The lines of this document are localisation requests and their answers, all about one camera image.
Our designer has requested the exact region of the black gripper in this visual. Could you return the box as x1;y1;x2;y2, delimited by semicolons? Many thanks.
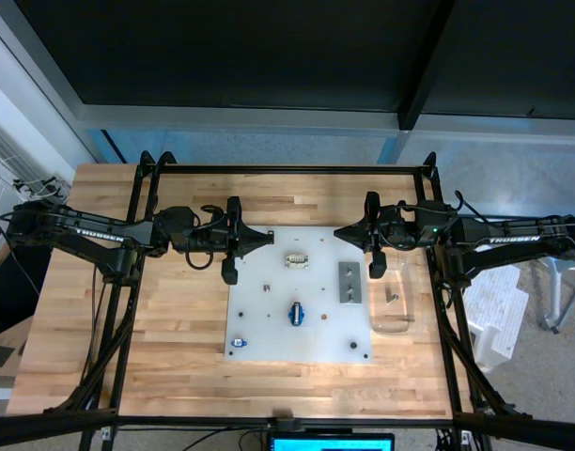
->
333;191;415;279
193;195;276;286

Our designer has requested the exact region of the grey metal block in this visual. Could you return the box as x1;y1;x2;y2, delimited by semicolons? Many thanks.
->
337;261;363;305

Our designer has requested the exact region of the clear plastic tub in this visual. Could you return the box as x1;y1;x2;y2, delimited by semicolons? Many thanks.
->
369;253;416;337

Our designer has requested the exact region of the white task board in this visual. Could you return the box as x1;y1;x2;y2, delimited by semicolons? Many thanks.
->
225;226;374;364

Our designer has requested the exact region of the grey window sill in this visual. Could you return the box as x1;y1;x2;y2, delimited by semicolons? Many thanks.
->
75;103;575;138

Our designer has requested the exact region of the white stepped foam block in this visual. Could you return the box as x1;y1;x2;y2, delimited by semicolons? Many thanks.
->
460;262;531;375

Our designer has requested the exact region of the grey metal stand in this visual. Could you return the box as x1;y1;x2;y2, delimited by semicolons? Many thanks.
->
538;256;575;335

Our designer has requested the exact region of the laptop screen blue edge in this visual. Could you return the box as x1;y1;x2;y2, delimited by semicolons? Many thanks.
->
267;431;396;451

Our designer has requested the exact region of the cardboard box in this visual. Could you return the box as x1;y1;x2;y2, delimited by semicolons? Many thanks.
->
0;314;35;403

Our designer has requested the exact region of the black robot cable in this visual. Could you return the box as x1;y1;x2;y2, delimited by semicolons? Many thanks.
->
183;248;216;271
200;203;225;226
454;189;486;225

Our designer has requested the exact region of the blue round connector mount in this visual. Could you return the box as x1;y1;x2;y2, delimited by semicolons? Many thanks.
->
286;302;308;328

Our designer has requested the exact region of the black wall pillar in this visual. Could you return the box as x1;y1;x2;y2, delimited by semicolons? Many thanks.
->
397;0;458;132

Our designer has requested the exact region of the black camera on frame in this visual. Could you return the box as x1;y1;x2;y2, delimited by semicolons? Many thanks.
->
268;408;302;432

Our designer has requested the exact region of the white cable bundle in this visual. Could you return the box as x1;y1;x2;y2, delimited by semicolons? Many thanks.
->
12;176;66;198

